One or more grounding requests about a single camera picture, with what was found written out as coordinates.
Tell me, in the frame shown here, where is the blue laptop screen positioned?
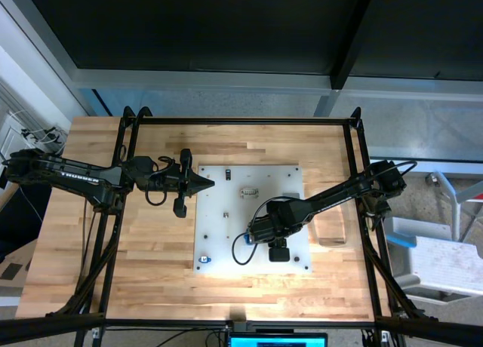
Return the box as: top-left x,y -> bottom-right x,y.
226,332 -> 328,347

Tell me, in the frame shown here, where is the white folding step ladder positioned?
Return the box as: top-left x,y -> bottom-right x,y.
386,169 -> 483,306

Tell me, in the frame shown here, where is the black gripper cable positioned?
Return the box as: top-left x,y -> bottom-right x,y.
231,210 -> 261,267

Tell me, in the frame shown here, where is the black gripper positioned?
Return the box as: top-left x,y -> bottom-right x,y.
248,217 -> 291,264
162,149 -> 215,219

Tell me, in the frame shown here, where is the black right elbow cable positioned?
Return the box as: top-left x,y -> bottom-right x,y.
390,160 -> 418,184

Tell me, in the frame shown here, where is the white plastic board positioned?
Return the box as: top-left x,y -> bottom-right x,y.
192,164 -> 315,275

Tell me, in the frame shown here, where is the black aluminium frame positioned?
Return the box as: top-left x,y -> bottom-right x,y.
0,105 -> 483,347

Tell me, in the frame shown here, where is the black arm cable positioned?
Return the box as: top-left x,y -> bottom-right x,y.
144,155 -> 178,207

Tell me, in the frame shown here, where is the grey window frame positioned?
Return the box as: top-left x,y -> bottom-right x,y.
0,0 -> 483,110

